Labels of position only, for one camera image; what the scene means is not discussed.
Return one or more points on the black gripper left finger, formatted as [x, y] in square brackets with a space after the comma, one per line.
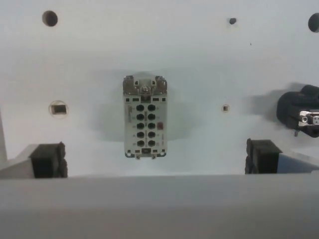
[47, 161]

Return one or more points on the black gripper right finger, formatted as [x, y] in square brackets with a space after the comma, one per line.
[264, 159]

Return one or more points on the white task board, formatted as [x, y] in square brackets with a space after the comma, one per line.
[174, 49]

